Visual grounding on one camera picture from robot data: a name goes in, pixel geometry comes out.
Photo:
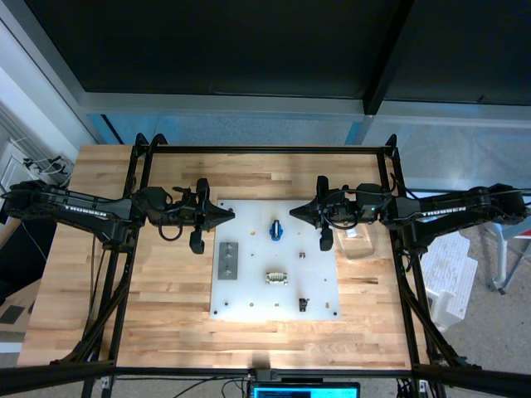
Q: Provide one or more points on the cardboard box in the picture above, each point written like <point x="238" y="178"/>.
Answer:
<point x="20" y="298"/>

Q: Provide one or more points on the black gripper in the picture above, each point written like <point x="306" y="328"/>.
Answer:
<point x="342" y="209"/>
<point x="186" y="211"/>

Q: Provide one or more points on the black USB connector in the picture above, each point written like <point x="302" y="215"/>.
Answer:
<point x="304" y="302"/>

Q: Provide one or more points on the white foam packaging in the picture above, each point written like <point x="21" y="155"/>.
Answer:
<point x="452" y="282"/>

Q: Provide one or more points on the clear plastic tub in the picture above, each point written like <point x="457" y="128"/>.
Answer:
<point x="361" y="248"/>

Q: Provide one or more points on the grey metal plate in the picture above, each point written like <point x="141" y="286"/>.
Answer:
<point x="222" y="265"/>

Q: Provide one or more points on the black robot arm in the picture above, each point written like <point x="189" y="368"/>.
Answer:
<point x="83" y="209"/>
<point x="439" y="211"/>

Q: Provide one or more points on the laptop screen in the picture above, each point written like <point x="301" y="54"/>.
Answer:
<point x="303" y="391"/>

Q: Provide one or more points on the grey multi-pin connector housing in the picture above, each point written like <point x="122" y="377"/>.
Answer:
<point x="276" y="278"/>

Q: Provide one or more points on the blue connector mount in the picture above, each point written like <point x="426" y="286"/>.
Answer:
<point x="276" y="232"/>

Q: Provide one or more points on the black table-level camera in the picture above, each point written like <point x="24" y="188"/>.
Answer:
<point x="265" y="375"/>

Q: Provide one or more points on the grey metal cart frame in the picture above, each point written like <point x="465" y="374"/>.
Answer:
<point x="503" y="257"/>

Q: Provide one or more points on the white task board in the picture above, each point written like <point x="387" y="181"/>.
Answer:
<point x="249" y="290"/>

